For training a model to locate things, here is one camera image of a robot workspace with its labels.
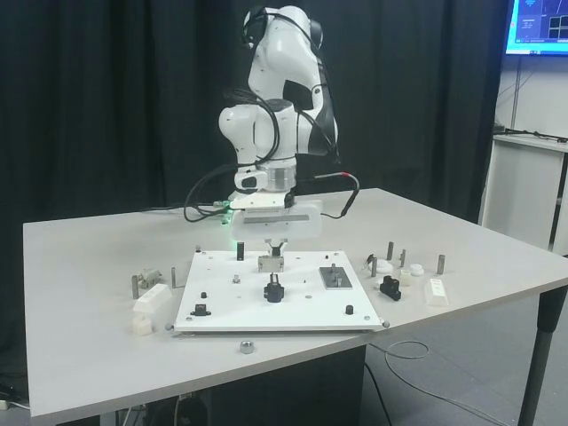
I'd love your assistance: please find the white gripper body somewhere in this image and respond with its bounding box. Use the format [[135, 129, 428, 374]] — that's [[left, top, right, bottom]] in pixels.
[[230, 199, 324, 243]]

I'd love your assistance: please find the long white peg holder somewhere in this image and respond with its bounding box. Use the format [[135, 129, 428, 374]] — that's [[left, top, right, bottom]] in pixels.
[[132, 283, 172, 317]]

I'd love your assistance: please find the white task board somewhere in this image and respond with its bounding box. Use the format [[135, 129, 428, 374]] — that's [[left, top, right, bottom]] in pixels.
[[170, 248, 388, 335]]

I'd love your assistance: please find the black D-SUB plug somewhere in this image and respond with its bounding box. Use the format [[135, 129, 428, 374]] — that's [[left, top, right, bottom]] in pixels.
[[379, 275, 403, 301]]

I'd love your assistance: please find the pale grey plug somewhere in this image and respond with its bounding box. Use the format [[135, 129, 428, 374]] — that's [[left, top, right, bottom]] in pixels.
[[138, 267, 162, 288]]

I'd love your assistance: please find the white large gear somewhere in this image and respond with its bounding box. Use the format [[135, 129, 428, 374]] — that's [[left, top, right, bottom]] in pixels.
[[129, 313, 154, 337]]

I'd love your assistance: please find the black curtain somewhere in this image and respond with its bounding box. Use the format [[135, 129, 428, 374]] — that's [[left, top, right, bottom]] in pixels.
[[0, 0, 509, 391]]

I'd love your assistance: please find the white cabinet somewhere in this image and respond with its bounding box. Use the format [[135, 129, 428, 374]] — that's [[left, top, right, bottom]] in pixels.
[[478, 132, 568, 256]]

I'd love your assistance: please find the dark grey table leg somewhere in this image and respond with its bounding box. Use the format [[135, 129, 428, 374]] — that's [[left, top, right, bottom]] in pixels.
[[518, 290, 564, 426]]

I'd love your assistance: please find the blue screen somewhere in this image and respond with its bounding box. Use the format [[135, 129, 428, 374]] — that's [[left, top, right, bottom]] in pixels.
[[504, 0, 568, 57]]

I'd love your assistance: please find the small white wrist camera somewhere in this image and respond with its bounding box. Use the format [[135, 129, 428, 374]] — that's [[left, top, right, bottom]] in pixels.
[[233, 170, 269, 193]]

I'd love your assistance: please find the black camera cable loop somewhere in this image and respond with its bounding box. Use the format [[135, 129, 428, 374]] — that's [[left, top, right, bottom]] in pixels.
[[183, 164, 243, 223]]

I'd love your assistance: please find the black wrist cable bundle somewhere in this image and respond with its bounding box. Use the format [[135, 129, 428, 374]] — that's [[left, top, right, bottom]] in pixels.
[[220, 87, 288, 172]]

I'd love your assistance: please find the grey floor cable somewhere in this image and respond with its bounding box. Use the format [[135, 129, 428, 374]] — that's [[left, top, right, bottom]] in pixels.
[[383, 339, 523, 416]]

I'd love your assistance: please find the black floor cable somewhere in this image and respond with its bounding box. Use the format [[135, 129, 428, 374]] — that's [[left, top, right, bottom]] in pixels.
[[363, 362, 392, 426]]

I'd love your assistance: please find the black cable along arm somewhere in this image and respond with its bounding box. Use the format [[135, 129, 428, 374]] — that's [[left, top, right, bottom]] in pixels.
[[241, 6, 343, 172]]

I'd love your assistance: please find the black cable on cabinet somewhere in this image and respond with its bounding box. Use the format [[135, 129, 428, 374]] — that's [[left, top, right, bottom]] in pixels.
[[492, 125, 568, 144]]

